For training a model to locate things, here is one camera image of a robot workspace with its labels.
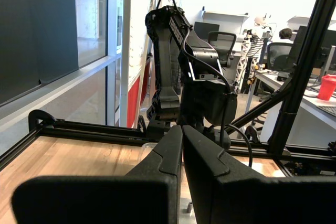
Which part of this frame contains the red plastic cup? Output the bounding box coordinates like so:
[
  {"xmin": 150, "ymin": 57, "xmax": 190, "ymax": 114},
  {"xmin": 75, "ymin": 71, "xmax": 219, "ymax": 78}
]
[{"xmin": 317, "ymin": 74, "xmax": 336, "ymax": 101}]

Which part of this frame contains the black office chair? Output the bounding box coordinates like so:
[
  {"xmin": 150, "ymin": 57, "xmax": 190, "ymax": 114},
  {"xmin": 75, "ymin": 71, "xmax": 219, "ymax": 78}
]
[
  {"xmin": 266, "ymin": 42, "xmax": 293, "ymax": 71},
  {"xmin": 207, "ymin": 31, "xmax": 237, "ymax": 69}
]

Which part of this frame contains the white and red partition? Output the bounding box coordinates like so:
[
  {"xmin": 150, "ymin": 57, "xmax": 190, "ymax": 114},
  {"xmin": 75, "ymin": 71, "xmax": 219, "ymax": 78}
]
[{"xmin": 119, "ymin": 0, "xmax": 158, "ymax": 128}]

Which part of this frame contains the clear plastic tub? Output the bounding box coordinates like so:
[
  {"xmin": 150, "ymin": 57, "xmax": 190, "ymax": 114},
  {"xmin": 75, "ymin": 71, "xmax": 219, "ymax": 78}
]
[{"xmin": 139, "ymin": 142, "xmax": 160, "ymax": 164}]

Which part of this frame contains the black computer monitor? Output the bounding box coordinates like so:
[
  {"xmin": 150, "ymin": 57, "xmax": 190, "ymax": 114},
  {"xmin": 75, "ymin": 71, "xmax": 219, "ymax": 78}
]
[{"xmin": 193, "ymin": 21, "xmax": 221, "ymax": 41}]

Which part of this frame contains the black keyboard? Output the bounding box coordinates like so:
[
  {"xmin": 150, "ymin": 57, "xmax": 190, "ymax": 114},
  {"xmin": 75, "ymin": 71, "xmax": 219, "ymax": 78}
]
[{"xmin": 316, "ymin": 104, "xmax": 336, "ymax": 118}]

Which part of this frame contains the white office desk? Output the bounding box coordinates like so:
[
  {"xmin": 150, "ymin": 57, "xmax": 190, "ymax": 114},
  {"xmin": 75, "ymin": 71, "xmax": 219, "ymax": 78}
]
[{"xmin": 246, "ymin": 68, "xmax": 336, "ymax": 151}]

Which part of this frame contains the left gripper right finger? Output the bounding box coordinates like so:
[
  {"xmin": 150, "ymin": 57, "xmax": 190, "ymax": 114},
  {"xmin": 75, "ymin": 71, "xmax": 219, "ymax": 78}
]
[{"xmin": 183, "ymin": 126, "xmax": 336, "ymax": 224}]

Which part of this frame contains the grey aluminium plate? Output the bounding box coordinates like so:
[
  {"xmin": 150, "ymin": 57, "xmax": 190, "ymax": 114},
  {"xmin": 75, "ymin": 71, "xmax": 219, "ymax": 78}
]
[{"xmin": 178, "ymin": 207, "xmax": 197, "ymax": 224}]

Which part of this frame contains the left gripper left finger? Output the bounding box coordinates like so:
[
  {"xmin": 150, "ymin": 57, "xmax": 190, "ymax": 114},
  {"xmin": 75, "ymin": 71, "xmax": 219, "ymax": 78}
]
[{"xmin": 12, "ymin": 125, "xmax": 183, "ymax": 224}]

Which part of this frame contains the white lattice figure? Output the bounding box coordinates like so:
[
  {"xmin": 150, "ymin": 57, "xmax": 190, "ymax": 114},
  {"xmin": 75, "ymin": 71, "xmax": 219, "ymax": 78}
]
[{"xmin": 235, "ymin": 13, "xmax": 278, "ymax": 95}]

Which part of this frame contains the person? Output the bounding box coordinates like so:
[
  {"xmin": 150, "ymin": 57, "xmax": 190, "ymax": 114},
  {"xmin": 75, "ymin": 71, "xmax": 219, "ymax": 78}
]
[{"xmin": 278, "ymin": 28, "xmax": 294, "ymax": 44}]

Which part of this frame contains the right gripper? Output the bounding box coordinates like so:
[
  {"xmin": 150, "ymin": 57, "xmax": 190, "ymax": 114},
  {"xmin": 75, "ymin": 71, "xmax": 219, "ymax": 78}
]
[{"xmin": 180, "ymin": 79, "xmax": 238, "ymax": 130}]

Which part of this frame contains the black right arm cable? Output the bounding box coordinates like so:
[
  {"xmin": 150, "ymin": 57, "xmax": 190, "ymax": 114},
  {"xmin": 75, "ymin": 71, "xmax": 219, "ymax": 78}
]
[{"xmin": 220, "ymin": 87, "xmax": 254, "ymax": 169}]

